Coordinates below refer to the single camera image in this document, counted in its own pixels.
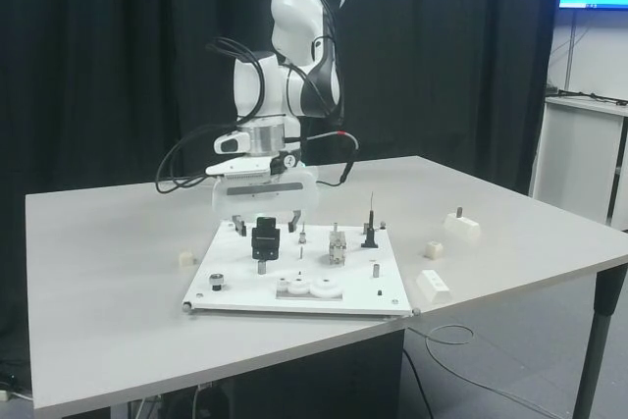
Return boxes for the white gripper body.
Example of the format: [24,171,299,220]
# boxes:
[210,169,319,219]

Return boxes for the black D-SUB plug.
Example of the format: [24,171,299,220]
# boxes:
[250,216,283,262]

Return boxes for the metal plug block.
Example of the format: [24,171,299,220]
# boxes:
[326,230,351,268]

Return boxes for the white task board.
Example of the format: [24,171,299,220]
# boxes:
[182,220,412,317]

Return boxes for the white holder with holes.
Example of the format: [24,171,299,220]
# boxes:
[415,269,452,303]

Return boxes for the white holder with sloped sides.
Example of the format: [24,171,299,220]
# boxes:
[443,212,482,244]

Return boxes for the black curtain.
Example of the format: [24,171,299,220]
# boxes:
[0,0,565,204]

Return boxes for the white cabinet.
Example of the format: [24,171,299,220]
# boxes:
[528,94,628,233]

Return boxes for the dark grey table leg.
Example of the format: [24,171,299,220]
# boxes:
[572,269,617,419]

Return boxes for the black post with thin rod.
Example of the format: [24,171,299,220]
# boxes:
[360,190,379,249]

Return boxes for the black cable loop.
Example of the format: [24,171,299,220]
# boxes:
[155,130,256,195]

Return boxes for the grey cable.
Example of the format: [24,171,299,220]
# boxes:
[410,323,476,419]

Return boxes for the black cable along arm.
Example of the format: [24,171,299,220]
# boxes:
[210,0,347,131]

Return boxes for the black cables on cabinet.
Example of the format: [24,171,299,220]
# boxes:
[543,86,628,107]

